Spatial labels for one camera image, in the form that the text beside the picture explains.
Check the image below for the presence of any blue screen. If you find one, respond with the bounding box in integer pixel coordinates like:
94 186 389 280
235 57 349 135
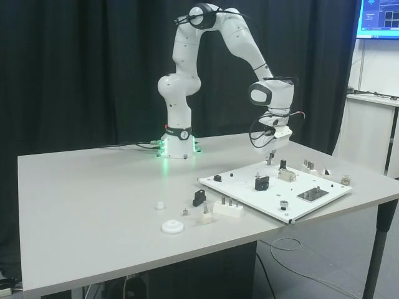
356 0 399 40

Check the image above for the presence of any black curtain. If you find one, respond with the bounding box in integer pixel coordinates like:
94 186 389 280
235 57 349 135
0 0 362 275

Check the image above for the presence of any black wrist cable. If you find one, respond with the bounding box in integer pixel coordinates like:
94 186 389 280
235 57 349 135
248 113 275 150

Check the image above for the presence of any black table leg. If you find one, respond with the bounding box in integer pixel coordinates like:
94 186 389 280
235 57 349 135
370 199 399 299

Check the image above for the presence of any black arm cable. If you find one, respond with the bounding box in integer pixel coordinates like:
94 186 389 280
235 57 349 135
174 7 250 31

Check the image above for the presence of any black D-SUB plug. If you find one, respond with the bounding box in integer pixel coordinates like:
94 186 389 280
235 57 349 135
192 189 208 209

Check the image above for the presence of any white task board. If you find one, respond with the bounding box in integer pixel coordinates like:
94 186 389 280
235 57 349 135
198 157 355 225

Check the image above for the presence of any white large gear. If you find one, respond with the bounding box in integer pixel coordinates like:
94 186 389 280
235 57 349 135
160 219 185 234

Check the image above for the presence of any white cabinet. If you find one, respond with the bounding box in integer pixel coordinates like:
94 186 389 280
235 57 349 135
344 92 399 181

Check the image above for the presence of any grey floor cable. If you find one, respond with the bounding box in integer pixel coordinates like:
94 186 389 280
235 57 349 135
255 238 356 299

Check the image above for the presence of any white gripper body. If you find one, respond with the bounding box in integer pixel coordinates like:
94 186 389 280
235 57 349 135
252 134 293 156

